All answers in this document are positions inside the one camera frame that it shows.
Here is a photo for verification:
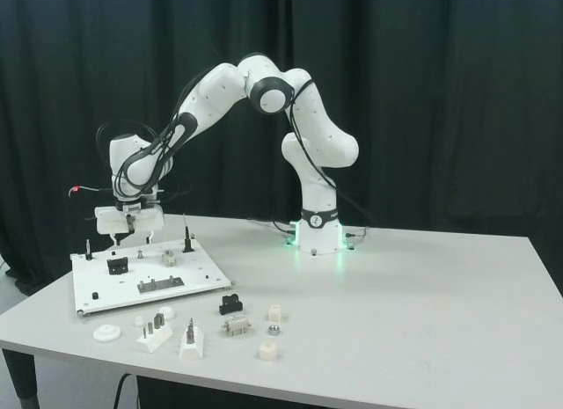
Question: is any black curtain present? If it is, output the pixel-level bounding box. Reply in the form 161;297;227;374
0;0;563;296

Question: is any white large gear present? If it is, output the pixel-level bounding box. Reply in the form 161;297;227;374
91;324;122;341

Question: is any metal waterproof plug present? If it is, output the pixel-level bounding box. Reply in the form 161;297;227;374
219;317;248;340

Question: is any black post with thin rod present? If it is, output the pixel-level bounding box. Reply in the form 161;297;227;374
181;214;195;254

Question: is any white task board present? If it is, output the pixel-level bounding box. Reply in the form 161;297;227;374
69;237;233;316

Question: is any white round holder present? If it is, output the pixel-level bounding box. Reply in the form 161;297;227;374
255;340;278;362

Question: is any black cable along lower arm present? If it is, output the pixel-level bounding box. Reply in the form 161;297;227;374
283;77;353;228

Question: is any black table leg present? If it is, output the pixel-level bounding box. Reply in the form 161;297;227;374
1;348;38;409

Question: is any black cable along forearm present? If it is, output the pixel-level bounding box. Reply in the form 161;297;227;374
95;72;247;200

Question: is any black cable under table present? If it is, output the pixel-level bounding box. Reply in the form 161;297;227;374
114;372;138;409

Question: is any wide white peg holder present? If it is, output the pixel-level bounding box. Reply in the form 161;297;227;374
133;322;174;354

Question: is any narrow white peg holder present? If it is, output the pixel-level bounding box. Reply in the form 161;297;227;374
178;326;205;360

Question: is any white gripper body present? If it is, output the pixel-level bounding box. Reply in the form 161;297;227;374
94;204;165;235

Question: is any black D-SUB plug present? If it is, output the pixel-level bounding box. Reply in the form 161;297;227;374
216;294;239;318

